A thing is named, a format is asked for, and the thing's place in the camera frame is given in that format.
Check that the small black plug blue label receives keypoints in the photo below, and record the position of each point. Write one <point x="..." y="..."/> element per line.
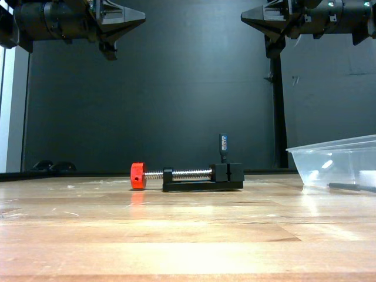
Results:
<point x="223" y="147"/>

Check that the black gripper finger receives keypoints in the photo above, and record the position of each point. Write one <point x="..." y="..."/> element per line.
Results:
<point x="254" y="15"/>
<point x="133" y="15"/>
<point x="270" y="30"/>
<point x="120" y="30"/>

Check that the black clamp with red knob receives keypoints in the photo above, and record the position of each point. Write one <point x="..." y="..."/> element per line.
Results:
<point x="229" y="176"/>

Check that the black rounded frame bracket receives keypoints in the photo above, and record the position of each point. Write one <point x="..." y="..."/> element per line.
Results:
<point x="44" y="165"/>
<point x="63" y="166"/>

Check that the clear plastic tub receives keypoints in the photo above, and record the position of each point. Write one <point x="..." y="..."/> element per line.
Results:
<point x="337" y="158"/>

